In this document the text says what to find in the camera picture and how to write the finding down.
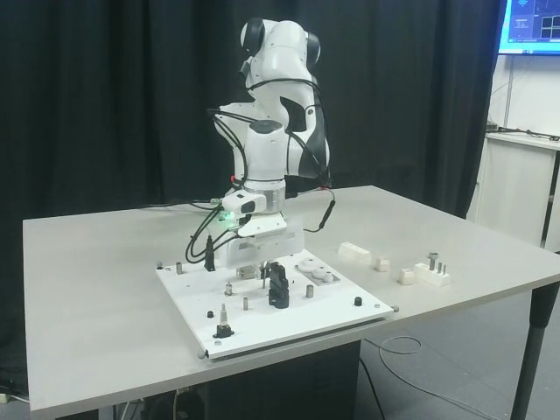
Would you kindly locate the black table leg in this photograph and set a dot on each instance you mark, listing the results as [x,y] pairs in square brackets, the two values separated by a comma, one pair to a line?
[530,350]

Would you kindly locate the flat white mounting plate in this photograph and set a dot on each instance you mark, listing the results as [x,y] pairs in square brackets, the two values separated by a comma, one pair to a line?
[264,224]

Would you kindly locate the white cabinet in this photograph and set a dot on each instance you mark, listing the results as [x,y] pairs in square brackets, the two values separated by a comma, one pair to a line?
[516,188]

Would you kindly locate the tall black plug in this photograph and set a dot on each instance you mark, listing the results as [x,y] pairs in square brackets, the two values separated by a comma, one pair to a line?
[210,258]

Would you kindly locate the metal BNC plug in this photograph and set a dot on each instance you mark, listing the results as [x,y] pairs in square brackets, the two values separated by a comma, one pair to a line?
[228,289]

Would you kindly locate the blue screen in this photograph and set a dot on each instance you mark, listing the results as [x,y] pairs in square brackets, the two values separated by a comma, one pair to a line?
[531,24]

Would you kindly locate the white large gear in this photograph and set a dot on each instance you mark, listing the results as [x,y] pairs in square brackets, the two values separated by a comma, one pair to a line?
[308,266]

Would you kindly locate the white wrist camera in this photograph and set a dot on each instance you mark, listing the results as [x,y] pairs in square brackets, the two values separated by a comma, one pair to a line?
[243,204]

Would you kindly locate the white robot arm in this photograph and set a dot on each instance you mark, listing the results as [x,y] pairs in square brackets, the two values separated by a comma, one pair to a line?
[271,100]

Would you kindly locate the black curtain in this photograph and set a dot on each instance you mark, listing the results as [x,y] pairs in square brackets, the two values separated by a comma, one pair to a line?
[109,96]

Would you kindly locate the white peg holder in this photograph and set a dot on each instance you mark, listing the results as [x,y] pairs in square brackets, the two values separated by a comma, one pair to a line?
[431,276]

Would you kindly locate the metal waterproof plug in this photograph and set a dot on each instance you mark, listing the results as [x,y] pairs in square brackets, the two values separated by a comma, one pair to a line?
[223,321]

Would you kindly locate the small white holder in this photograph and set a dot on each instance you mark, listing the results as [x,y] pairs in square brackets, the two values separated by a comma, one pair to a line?
[406,276]
[381,264]

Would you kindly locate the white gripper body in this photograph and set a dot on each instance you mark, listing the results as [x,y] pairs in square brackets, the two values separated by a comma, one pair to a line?
[269,247]

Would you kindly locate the long white holder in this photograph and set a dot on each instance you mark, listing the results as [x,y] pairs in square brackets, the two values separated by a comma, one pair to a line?
[354,252]

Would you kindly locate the white task board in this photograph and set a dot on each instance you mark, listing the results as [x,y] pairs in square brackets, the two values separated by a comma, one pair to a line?
[262,324]

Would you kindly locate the thick metal round peg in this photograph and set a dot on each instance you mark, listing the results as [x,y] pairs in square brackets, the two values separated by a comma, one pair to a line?
[434,259]

